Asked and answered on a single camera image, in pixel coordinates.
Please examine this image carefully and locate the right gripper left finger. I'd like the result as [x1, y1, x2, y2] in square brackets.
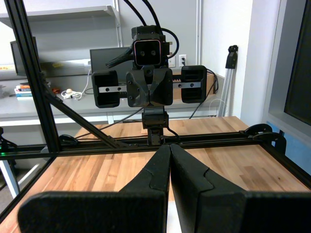
[18, 145, 171, 233]

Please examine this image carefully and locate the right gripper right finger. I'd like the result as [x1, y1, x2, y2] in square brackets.
[171, 144, 311, 233]

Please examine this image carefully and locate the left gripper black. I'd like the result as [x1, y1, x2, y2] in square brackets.
[91, 65, 207, 108]

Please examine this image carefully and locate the white task board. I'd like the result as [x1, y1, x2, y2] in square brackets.
[167, 201, 183, 233]

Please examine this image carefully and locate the grey office desk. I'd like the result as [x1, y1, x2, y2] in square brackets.
[0, 72, 228, 127]

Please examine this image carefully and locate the aluminium stand with black head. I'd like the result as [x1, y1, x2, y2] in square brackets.
[218, 45, 239, 117]

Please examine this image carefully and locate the white table leg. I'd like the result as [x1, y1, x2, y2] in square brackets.
[0, 159, 20, 199]

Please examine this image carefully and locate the black device with green light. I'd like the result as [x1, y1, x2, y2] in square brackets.
[0, 126, 18, 157]

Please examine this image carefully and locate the stack of books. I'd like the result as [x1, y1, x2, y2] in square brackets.
[14, 84, 34, 100]

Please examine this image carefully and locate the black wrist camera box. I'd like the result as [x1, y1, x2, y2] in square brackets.
[132, 33, 169, 70]

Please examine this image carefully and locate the black braided cable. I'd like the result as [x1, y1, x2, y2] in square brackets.
[106, 48, 134, 69]

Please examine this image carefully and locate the black camera cable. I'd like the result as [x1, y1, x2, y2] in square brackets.
[141, 0, 180, 64]

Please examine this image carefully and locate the black frame diagonal brace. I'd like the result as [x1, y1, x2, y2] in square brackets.
[43, 88, 128, 149]

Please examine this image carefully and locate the black frame side rail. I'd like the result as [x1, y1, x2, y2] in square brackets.
[261, 143, 311, 191]
[0, 155, 58, 223]

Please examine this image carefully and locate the black frame cross beam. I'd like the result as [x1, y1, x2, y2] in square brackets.
[0, 132, 276, 161]

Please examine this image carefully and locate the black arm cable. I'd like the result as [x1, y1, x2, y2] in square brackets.
[122, 0, 148, 27]

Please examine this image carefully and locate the white wall conduit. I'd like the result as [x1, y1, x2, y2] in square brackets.
[195, 0, 203, 66]

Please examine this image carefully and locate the white cable bundle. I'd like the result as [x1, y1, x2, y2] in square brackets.
[60, 69, 92, 100]

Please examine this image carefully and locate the black corner bracket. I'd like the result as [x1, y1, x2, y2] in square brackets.
[252, 132, 287, 156]
[59, 134, 79, 146]
[244, 123, 273, 137]

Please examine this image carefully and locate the grey wall shelf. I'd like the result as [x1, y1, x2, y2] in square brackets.
[0, 5, 122, 48]

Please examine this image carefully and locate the black frame upright post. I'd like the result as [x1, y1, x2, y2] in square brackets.
[4, 0, 61, 156]

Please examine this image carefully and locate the grey wall panel frame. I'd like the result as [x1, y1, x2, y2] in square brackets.
[263, 0, 311, 141]

